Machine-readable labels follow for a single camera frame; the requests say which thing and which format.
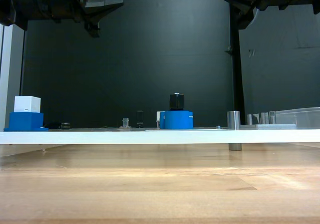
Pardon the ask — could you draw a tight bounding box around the steel cylinder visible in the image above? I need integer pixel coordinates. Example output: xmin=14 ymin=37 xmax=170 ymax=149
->
xmin=226 ymin=111 xmax=241 ymax=151

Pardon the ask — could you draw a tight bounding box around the white cube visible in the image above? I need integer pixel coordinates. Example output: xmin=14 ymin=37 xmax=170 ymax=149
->
xmin=13 ymin=95 xmax=42 ymax=114

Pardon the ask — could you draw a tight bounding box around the clear plastic tub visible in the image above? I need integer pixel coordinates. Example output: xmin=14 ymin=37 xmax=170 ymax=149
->
xmin=252 ymin=106 xmax=320 ymax=130

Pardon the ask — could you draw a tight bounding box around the grey slotted block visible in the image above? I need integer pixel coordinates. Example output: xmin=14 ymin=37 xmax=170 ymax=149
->
xmin=239 ymin=110 xmax=297 ymax=130

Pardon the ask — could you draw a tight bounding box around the white board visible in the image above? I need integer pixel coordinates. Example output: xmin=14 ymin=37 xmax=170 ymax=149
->
xmin=0 ymin=127 xmax=320 ymax=145

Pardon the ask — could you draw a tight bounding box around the black aluminium frame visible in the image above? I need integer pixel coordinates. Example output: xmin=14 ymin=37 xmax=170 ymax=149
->
xmin=226 ymin=3 xmax=247 ymax=130

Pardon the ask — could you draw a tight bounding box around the grey aluminium window frame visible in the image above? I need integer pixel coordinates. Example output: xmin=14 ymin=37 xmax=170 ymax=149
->
xmin=0 ymin=24 xmax=15 ymax=131

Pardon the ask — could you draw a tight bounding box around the blue flanged mount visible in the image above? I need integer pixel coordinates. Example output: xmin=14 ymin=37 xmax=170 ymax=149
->
xmin=3 ymin=112 xmax=50 ymax=132

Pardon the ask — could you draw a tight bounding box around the blue round mount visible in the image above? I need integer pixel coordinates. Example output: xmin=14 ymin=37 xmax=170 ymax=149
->
xmin=159 ymin=110 xmax=195 ymax=130

